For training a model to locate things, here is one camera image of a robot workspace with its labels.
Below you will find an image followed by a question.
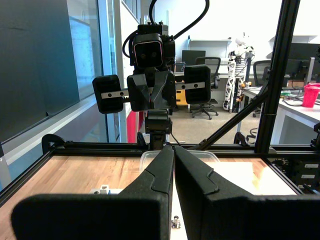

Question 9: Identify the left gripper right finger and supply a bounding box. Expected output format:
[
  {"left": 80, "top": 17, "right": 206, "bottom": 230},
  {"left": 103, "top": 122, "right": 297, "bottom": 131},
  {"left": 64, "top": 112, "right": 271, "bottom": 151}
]
[{"left": 174, "top": 145, "right": 320, "bottom": 240}]

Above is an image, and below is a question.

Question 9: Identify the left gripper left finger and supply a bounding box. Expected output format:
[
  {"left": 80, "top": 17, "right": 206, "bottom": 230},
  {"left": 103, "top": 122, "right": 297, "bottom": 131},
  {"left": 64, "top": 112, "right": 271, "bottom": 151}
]
[{"left": 10, "top": 145, "right": 175, "bottom": 240}]

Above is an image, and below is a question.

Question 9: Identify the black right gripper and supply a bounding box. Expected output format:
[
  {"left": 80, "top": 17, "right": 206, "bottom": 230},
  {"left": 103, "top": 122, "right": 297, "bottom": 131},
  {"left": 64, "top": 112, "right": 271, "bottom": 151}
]
[{"left": 92, "top": 64, "right": 212, "bottom": 115}]

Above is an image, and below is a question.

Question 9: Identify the small blue white connector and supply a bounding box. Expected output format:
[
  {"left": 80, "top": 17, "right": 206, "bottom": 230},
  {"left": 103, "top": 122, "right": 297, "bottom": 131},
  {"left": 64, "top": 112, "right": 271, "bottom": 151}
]
[{"left": 92, "top": 184, "right": 112, "bottom": 195}]

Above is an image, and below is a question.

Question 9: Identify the blue connector with silver clip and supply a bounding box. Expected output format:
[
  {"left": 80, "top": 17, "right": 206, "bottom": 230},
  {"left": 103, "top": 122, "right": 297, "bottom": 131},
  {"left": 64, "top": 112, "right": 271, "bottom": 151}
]
[{"left": 170, "top": 215, "right": 181, "bottom": 229}]

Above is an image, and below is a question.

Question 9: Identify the yellow cabinet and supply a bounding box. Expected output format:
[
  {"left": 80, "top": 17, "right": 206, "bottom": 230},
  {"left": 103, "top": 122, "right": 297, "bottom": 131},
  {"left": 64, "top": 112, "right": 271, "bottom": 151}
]
[{"left": 176, "top": 89, "right": 188, "bottom": 106}]

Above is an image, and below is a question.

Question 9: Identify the red panel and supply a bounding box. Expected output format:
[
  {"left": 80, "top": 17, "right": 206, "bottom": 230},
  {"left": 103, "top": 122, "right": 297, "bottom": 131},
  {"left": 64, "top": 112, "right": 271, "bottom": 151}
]
[{"left": 126, "top": 109, "right": 145, "bottom": 143}]

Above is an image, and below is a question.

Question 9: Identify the white task board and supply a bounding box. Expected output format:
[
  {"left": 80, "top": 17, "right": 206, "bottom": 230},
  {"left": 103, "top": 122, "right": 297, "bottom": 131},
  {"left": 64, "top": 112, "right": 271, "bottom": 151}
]
[{"left": 89, "top": 161, "right": 298, "bottom": 240}]

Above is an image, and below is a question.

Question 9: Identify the dark computer monitor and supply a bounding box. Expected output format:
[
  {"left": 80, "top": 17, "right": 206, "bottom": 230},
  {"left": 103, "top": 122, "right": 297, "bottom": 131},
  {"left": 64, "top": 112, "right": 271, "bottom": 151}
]
[
  {"left": 181, "top": 49, "right": 206, "bottom": 66},
  {"left": 284, "top": 42, "right": 320, "bottom": 83}
]

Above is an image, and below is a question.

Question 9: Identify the black electronics box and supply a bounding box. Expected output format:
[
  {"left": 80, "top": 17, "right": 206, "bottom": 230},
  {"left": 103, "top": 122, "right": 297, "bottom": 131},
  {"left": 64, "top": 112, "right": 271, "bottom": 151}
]
[{"left": 271, "top": 156, "right": 320, "bottom": 197}]

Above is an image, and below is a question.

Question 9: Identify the clear plastic tub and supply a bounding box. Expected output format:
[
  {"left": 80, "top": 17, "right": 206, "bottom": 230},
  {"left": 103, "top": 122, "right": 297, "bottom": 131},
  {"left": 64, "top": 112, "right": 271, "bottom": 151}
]
[{"left": 139, "top": 149, "right": 221, "bottom": 174}]

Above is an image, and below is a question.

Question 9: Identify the black office chair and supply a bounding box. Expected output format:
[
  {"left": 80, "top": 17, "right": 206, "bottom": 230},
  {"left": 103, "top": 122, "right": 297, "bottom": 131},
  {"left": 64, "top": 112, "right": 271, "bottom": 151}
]
[
  {"left": 189, "top": 56, "right": 222, "bottom": 121},
  {"left": 252, "top": 59, "right": 272, "bottom": 118}
]

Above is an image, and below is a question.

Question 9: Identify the white shelf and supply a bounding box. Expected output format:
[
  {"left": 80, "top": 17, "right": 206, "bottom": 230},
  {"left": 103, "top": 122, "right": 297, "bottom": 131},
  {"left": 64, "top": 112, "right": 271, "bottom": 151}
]
[{"left": 187, "top": 38, "right": 233, "bottom": 58}]

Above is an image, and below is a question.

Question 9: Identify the white humanoid robot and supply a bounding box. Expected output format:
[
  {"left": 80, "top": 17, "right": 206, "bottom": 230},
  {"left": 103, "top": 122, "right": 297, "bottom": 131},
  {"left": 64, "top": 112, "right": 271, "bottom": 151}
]
[{"left": 223, "top": 32, "right": 256, "bottom": 112}]

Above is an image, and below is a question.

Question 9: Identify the white desk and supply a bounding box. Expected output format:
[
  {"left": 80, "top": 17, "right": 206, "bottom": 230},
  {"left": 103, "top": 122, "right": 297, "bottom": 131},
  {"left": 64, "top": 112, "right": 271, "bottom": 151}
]
[{"left": 239, "top": 84, "right": 320, "bottom": 146}]

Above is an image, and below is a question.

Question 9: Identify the red bucket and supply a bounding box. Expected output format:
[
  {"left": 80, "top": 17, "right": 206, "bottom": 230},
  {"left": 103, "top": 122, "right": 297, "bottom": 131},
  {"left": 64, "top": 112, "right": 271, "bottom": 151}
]
[{"left": 302, "top": 83, "right": 320, "bottom": 108}]

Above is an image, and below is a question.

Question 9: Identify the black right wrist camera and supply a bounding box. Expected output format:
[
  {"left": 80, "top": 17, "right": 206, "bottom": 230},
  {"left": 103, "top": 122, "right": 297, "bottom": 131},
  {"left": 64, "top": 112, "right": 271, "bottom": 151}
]
[{"left": 130, "top": 32, "right": 166, "bottom": 70}]

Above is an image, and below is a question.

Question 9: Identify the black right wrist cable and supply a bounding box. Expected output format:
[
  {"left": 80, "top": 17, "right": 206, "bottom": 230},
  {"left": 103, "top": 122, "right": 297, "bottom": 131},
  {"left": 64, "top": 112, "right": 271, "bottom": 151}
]
[{"left": 148, "top": 0, "right": 211, "bottom": 41}]

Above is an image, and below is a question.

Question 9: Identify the black aluminium frame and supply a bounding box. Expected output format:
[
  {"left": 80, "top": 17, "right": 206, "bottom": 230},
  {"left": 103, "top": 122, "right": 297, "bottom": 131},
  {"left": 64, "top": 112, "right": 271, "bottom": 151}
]
[{"left": 0, "top": 0, "right": 320, "bottom": 208}]

